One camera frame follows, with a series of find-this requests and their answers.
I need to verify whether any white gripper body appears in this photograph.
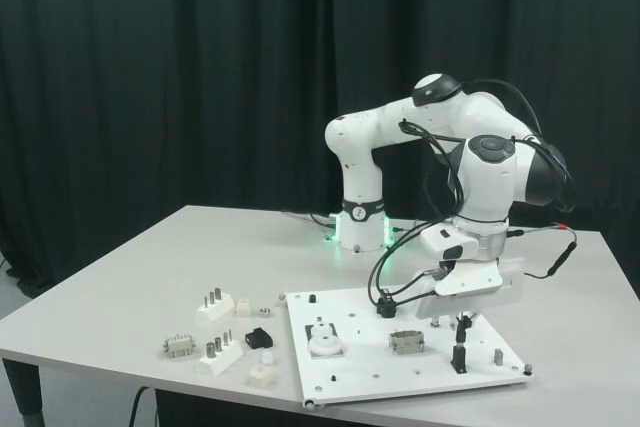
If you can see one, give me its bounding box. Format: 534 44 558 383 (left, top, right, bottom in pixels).
413 256 526 321

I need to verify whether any black USB plug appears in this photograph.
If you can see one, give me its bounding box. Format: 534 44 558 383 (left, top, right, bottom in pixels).
454 317 474 349

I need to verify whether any white task board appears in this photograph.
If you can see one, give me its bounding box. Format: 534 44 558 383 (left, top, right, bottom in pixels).
282 285 532 409

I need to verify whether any white large gear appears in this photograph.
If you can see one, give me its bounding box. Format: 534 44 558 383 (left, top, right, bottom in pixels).
308 335 346 359

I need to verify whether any white peg holder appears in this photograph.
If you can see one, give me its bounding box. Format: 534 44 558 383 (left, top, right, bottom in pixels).
198 338 246 377
194 295 236 326

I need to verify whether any metal rectangular plug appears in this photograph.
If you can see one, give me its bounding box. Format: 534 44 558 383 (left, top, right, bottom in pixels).
161 332 197 361

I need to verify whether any black curtain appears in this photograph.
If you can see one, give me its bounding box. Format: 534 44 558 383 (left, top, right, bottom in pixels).
0 0 640 279

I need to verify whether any dark table leg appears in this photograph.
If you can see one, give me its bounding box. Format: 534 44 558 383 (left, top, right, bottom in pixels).
1 357 45 427

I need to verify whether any silver wrist ring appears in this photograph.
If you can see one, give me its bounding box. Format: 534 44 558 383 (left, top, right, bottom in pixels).
476 232 510 262

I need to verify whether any flat white mount plate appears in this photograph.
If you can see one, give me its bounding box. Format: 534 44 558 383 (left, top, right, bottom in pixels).
433 260 503 297

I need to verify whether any thin black rod on wire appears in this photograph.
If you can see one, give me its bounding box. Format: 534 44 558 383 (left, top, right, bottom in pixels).
505 219 580 279

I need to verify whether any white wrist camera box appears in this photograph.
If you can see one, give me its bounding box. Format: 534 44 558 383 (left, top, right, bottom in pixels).
419 225 480 264

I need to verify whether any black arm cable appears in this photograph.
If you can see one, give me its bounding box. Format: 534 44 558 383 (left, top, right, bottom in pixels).
459 77 576 214
397 118 539 221
367 216 454 311

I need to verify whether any black floor cable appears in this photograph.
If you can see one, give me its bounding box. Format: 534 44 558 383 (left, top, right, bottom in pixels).
130 385 159 427

